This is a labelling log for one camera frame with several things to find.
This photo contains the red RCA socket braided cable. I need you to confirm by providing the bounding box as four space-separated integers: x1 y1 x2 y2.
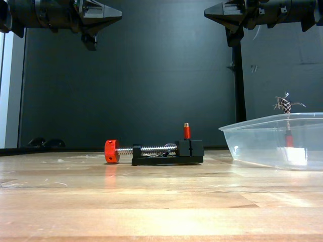
163 123 192 157

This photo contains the small white block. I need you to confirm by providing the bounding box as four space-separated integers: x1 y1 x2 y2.
276 147 307 166

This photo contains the black vise with red knob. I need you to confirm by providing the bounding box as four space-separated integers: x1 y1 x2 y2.
104 138 204 166

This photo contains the clear plastic tub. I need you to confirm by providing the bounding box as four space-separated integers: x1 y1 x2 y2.
218 112 323 172

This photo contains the red RCA plug braided cable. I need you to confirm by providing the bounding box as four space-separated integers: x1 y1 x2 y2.
272 91 307 148

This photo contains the black frame clamp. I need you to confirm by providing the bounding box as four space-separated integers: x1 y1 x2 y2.
27 137 46 148
43 138 67 148

